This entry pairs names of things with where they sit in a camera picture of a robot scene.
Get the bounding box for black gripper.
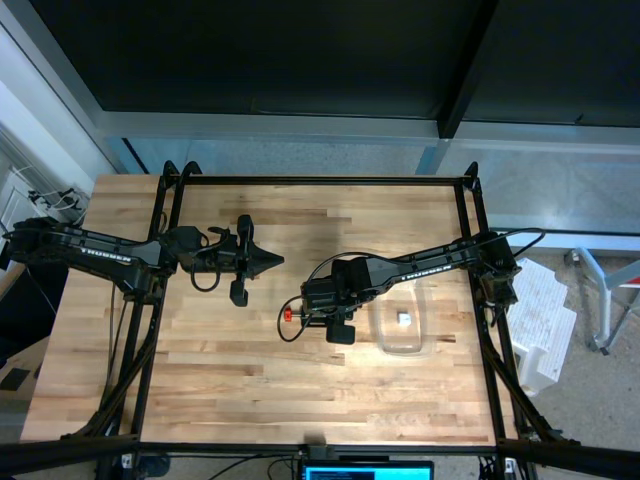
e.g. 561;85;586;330
219;214;285;307
299;278;357;346

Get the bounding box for black vise with red knob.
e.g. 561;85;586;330
282;307;331;330

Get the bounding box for clear plastic tub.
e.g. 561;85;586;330
368;277;437;359

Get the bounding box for laptop screen with blue edge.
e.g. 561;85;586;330
298;460;435;480

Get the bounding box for brown cardboard box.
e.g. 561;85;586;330
0;334;51;401

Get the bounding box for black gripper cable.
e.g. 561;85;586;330
276;295;307;344
189;248;224;294

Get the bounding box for black metal frame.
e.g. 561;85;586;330
0;159;640;480

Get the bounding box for black low camera mount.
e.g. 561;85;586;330
298;433;335;462

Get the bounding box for black and white cable bundle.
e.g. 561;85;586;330
24;185;87;215

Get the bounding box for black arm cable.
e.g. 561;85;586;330
492;227;547;256

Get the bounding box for grey metal chair frame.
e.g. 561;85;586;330
564;244;640;357

